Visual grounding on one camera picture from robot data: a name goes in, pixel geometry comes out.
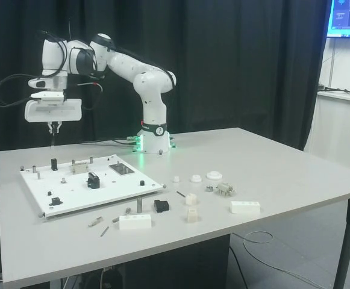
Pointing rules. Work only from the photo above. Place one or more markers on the white large gear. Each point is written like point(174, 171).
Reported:
point(213, 175)

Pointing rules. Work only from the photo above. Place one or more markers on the metal BNC plug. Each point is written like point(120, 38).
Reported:
point(208, 188)

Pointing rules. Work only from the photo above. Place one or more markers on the white cabinet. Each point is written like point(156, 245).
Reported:
point(340, 129)

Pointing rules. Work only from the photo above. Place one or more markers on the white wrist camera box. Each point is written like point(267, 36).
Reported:
point(40, 82)

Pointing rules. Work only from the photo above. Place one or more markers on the white task board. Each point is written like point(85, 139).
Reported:
point(81, 192)

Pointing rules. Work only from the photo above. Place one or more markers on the blue screen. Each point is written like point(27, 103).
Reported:
point(348, 18)

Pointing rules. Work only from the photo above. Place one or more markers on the small white square holder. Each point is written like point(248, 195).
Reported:
point(193, 215)
point(192, 199)

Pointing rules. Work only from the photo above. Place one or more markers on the small metal bolt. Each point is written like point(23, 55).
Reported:
point(128, 209)

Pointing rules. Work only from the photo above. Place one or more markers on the white small gear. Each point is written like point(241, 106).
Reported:
point(176, 179)

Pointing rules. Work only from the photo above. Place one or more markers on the black table leg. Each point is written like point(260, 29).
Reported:
point(348, 241)

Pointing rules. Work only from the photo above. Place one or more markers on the beige waterproof plug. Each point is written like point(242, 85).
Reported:
point(224, 190)

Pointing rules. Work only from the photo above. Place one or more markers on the thin metal peg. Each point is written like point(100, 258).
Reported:
point(180, 194)
point(104, 231)

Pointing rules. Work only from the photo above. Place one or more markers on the black curtain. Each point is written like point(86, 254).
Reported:
point(238, 60)

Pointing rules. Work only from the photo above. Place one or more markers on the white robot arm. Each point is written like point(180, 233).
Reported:
point(150, 81)

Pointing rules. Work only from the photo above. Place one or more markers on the black USB plug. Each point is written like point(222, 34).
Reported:
point(53, 141)

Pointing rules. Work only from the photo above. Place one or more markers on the long white holder block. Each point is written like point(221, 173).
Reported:
point(244, 207)
point(135, 222)

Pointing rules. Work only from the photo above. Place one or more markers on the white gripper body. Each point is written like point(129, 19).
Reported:
point(52, 111)

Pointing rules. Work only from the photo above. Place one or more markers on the black D-SUB plug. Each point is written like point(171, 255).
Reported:
point(161, 206)

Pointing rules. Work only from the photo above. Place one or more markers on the metal round peg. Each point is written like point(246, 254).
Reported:
point(139, 205)

